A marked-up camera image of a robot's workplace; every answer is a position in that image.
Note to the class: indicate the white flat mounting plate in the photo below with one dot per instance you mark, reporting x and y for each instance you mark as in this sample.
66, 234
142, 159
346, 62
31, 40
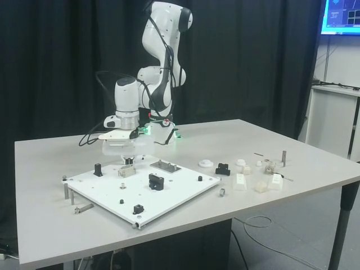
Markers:
118, 136

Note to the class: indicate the white large gear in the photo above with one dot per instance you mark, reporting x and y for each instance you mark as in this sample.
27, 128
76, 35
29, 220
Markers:
204, 163

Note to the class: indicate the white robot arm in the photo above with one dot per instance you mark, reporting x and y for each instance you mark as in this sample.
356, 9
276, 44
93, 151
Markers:
157, 42

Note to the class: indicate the white cube holder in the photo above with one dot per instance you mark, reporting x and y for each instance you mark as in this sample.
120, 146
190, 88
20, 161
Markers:
246, 169
261, 187

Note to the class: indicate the thin black rod red tag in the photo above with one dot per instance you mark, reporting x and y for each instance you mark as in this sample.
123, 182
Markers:
169, 137

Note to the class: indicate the black D-SUB plug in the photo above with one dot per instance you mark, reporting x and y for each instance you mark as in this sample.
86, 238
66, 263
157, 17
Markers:
223, 169

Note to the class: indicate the white long peg holder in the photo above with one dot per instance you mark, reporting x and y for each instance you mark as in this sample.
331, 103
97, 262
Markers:
275, 181
240, 182

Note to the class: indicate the beige metal connector plug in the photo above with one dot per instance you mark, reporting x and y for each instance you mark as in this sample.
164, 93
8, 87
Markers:
270, 169

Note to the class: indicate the metal square peg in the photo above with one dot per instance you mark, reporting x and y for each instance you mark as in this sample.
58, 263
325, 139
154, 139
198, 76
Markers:
284, 157

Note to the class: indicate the thick metal round peg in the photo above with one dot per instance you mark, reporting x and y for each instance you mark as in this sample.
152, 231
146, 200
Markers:
65, 189

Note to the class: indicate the white cabinet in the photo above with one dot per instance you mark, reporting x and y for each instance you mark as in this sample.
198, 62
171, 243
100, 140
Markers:
334, 121

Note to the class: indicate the blue screen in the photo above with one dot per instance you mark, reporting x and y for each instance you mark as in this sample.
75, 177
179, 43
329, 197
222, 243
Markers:
341, 17

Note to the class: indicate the dark grey table leg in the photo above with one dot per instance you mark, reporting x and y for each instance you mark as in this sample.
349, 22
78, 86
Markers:
341, 225

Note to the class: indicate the black USB plug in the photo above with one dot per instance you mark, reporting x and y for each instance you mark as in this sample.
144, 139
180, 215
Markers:
282, 175

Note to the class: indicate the black curtain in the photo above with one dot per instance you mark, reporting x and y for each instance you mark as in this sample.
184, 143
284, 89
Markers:
56, 56

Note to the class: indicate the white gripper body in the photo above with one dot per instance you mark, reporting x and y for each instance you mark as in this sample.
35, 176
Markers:
118, 149

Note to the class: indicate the thin metal round peg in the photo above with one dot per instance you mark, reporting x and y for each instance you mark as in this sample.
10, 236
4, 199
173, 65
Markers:
71, 196

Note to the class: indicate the metal bolt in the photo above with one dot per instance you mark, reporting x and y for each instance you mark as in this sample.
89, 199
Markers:
83, 208

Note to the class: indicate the white medium gear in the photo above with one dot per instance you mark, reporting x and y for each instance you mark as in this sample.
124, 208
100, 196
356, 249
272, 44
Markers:
240, 162

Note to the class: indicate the white task board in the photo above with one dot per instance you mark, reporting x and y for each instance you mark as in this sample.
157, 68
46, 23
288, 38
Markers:
112, 191

